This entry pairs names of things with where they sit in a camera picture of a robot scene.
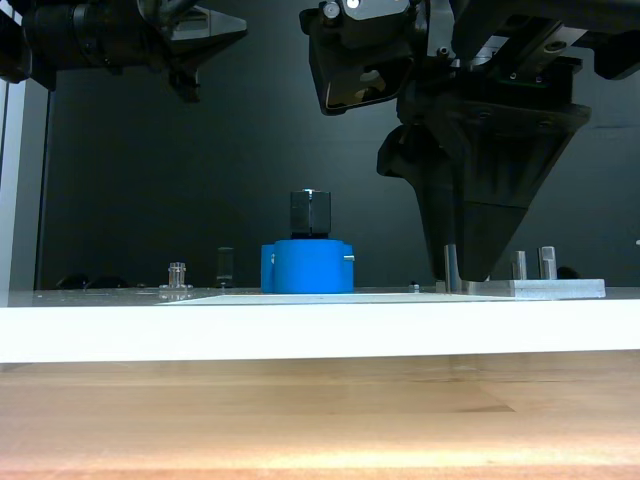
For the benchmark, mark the notched square metal peg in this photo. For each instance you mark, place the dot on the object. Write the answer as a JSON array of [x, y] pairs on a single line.
[[547, 265]]

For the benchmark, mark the grey metal peg block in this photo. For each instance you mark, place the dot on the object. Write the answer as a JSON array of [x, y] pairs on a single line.
[[550, 289]]

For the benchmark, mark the black curved frame bracket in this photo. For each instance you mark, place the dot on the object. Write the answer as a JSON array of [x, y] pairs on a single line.
[[568, 273]]

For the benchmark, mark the large steel cylinder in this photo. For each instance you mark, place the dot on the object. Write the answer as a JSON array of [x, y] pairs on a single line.
[[451, 270]]

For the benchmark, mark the black connector plug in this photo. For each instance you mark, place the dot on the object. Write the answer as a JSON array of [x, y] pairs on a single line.
[[310, 215]]

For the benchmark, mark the small black socket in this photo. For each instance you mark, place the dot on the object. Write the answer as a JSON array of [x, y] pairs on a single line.
[[226, 265]]

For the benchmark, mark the white plastic task board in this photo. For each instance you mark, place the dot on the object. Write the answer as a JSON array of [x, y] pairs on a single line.
[[320, 330]]

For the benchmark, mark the small clear plastic fitting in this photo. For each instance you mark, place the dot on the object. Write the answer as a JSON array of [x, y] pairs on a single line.
[[176, 276]]

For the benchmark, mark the grey enclosure frame post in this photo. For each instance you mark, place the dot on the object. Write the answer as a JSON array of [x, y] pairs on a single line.
[[25, 200]]

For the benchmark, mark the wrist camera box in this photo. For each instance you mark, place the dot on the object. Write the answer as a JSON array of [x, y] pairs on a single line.
[[350, 50]]

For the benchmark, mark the blue round plug fixture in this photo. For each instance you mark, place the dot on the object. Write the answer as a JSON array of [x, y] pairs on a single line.
[[310, 270]]

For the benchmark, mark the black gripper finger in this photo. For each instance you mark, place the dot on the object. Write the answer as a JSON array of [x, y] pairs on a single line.
[[205, 50], [212, 24], [430, 200], [500, 165]]

